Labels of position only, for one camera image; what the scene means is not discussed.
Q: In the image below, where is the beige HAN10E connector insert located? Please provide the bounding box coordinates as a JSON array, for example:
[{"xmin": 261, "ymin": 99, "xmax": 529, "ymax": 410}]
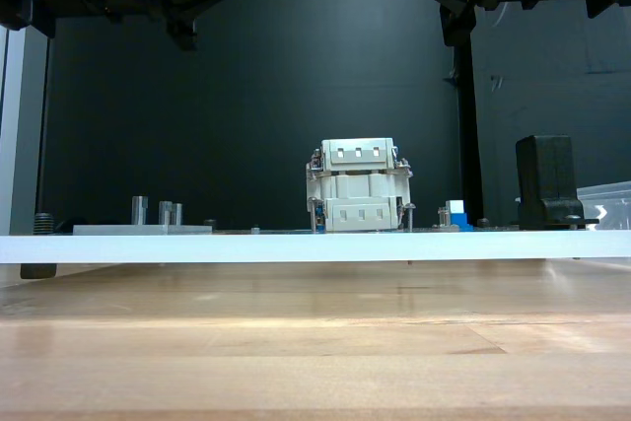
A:
[{"xmin": 304, "ymin": 137, "xmax": 414, "ymax": 179}]

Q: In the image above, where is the beige HAN10E socket base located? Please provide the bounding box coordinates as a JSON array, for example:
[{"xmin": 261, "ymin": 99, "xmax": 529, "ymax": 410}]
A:
[{"xmin": 305, "ymin": 172, "xmax": 418, "ymax": 234}]

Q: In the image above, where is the white taskboard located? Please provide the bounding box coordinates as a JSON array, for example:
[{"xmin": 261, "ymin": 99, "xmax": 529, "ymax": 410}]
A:
[{"xmin": 0, "ymin": 229, "xmax": 631, "ymax": 265}]

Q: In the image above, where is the blue and white block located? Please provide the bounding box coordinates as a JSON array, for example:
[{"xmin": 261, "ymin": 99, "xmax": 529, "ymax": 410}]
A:
[{"xmin": 445, "ymin": 199, "xmax": 475, "ymax": 230}]

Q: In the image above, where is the grey metal plate with posts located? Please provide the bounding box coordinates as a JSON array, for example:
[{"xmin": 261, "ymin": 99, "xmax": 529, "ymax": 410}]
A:
[{"xmin": 72, "ymin": 194, "xmax": 215, "ymax": 237}]

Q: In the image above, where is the clear plastic tub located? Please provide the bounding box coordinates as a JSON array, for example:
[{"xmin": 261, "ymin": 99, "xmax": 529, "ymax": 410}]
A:
[{"xmin": 574, "ymin": 181, "xmax": 631, "ymax": 233}]

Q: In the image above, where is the black rubber board foot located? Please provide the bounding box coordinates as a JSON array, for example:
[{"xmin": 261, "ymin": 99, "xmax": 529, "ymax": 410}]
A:
[{"xmin": 20, "ymin": 262, "xmax": 58, "ymax": 280}]

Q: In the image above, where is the black wall pillar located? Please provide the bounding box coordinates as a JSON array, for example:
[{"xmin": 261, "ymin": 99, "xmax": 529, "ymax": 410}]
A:
[{"xmin": 443, "ymin": 43, "xmax": 485, "ymax": 226}]

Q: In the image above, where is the silver aluminium partition frame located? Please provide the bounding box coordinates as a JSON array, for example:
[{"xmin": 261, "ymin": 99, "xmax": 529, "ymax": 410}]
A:
[{"xmin": 0, "ymin": 25, "xmax": 49, "ymax": 237}]

